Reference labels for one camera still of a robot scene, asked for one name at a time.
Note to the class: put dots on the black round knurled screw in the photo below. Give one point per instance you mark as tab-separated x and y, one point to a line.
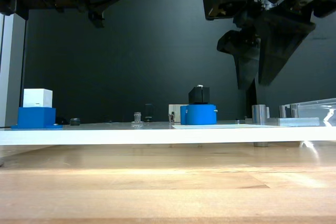
74	121

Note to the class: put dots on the white connector housing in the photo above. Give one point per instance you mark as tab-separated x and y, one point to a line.
175	112

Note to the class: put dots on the blue round holder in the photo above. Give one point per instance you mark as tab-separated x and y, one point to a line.
199	115

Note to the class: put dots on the grey metal plate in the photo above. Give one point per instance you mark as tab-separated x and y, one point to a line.
299	121

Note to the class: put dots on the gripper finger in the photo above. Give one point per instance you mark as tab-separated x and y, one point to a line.
105	1
244	58
278	48

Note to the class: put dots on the small grey metal peg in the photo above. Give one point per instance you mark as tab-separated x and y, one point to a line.
268	112
282	111
294	110

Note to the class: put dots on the silver 16mm metal cylinder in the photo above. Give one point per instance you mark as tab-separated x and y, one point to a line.
258	115

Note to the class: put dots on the black clamp block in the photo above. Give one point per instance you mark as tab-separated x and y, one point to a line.
198	95

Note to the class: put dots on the small black connector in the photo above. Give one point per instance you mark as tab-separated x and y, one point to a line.
148	111

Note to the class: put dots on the black wall pillar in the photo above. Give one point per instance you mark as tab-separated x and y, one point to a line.
251	103

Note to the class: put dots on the blue square holder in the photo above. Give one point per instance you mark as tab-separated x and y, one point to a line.
36	117

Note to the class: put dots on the white task board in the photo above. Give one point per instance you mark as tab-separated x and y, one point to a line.
131	137

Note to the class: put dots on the white cube block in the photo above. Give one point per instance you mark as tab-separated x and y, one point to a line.
36	98

